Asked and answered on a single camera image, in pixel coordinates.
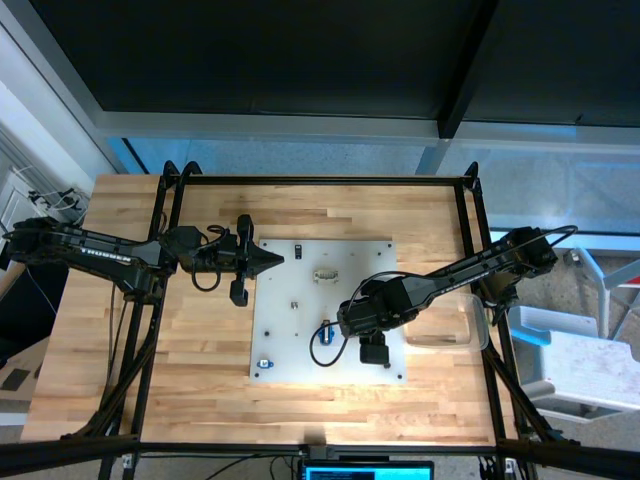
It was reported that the white step stool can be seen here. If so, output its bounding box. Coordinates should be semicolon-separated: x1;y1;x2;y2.
509;244;640;426

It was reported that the black aluminium table frame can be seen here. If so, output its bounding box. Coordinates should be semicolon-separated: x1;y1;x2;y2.
0;159;640;480

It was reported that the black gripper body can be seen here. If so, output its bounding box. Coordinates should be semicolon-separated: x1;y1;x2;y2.
358;280;401;366
217;214;254;307

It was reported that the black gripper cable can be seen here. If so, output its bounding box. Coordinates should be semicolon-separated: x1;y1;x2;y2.
191;267;223;293
348;271;411;306

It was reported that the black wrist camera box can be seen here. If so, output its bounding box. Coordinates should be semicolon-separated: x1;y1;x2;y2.
337;298;364;339

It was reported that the white cable bundle with plugs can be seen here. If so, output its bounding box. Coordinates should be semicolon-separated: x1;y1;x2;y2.
19;167;91;214

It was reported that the laptop screen with blue edge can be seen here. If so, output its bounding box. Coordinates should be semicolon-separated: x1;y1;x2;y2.
298;459;435;480

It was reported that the black right elbow cable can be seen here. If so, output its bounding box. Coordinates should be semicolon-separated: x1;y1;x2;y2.
544;224;580;249

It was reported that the blue mount with black clamp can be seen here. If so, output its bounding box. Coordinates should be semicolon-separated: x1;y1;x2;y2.
314;318;339;347

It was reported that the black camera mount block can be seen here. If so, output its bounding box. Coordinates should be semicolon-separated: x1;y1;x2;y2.
298;442;337;460

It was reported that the clear plastic tub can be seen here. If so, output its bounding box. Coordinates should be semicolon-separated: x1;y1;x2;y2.
402;292;490;352

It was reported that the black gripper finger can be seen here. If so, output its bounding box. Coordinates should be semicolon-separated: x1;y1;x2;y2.
248;239;285;261
248;259;285;278

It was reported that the white task board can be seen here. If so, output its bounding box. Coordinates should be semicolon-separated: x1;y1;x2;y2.
248;238;409;386

